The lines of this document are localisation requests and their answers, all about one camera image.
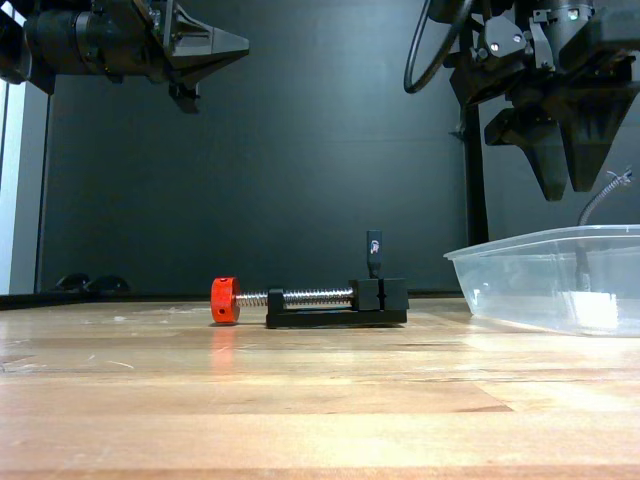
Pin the black bench vise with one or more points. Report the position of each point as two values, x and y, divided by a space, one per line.
380 300

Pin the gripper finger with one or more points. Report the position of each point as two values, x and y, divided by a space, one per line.
220 42
550 165
592 140
215 62

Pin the white block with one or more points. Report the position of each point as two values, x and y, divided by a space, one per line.
597 307

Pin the silver threaded vise screw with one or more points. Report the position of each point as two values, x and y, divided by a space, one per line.
310 296

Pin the black rounded clamp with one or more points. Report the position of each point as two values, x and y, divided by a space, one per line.
74 282
109 284

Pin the red vise knob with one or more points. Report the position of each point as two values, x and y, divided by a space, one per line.
224 300

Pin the clear plastic tub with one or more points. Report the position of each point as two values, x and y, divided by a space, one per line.
525 280

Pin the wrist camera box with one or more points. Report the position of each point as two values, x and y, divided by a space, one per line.
500 42

